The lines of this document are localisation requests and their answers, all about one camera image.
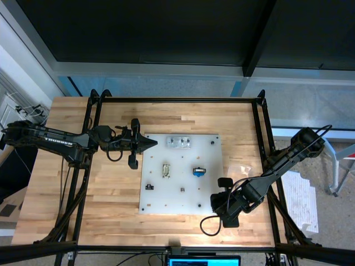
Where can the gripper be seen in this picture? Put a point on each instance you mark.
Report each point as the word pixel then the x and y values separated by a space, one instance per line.
pixel 233 203
pixel 134 141

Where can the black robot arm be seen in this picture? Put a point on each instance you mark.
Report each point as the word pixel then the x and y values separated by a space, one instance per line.
pixel 55 140
pixel 277 171

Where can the grey multi-pin connector housing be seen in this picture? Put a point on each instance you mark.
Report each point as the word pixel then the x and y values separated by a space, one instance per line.
pixel 166 170

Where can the aluminium block fixture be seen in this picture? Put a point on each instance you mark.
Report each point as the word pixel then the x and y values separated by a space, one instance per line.
pixel 178 142

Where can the clear plastic tub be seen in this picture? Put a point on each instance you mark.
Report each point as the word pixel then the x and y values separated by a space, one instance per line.
pixel 241 170

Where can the black clamp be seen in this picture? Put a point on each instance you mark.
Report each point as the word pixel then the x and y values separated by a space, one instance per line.
pixel 149 187

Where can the white task board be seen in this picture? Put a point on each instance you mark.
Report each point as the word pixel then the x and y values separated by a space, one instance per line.
pixel 166 194

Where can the screen with blue edge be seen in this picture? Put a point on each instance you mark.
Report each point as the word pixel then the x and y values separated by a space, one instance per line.
pixel 202 261

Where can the white foam block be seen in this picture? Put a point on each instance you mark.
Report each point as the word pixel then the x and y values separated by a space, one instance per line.
pixel 301 202

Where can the grey metal stand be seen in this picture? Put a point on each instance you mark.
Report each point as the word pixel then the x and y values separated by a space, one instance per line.
pixel 335 177

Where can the black box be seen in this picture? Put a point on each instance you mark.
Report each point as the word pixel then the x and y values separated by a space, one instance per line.
pixel 14 171

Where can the brown cardboard box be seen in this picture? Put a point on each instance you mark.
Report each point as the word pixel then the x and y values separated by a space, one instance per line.
pixel 11 221

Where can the blue and black socket mount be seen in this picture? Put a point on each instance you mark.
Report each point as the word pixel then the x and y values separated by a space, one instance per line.
pixel 198 172

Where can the black aluminium frame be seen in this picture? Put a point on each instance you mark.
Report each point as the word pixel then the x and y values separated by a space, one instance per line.
pixel 177 99

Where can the black table-level camera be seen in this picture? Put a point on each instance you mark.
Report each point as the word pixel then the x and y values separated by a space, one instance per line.
pixel 177 250

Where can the grey metal window frame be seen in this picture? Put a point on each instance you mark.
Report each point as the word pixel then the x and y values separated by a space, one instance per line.
pixel 138 69

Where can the black backdrop post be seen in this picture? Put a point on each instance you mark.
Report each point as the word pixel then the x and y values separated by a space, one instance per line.
pixel 258 36

